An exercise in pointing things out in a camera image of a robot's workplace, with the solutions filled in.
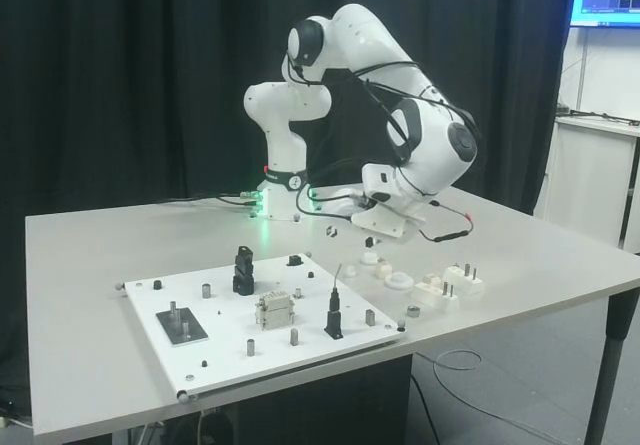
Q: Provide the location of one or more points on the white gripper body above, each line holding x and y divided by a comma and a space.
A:
380, 225

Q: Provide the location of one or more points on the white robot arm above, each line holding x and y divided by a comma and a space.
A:
370, 40

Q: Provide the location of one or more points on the white peg holder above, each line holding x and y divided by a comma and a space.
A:
467, 285
435, 301

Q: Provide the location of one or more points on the white medium gear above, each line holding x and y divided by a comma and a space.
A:
369, 259

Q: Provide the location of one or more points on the small beige holder block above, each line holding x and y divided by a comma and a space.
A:
383, 268
430, 281

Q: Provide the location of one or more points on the white small gear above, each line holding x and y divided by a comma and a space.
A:
352, 270

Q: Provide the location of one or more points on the white large gear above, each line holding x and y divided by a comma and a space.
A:
397, 281

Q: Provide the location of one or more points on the metal bolt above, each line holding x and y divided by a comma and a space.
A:
411, 311

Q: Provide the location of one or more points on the black D-SUB plug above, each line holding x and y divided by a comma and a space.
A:
243, 277

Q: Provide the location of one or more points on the white task board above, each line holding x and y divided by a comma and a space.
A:
235, 325

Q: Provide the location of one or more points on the black box under table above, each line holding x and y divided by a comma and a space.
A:
325, 400

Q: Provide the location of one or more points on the white cabinet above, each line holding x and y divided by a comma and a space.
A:
590, 180

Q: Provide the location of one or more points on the black curtain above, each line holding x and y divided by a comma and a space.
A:
125, 90

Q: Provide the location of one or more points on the dark table leg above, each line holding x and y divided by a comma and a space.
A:
607, 365

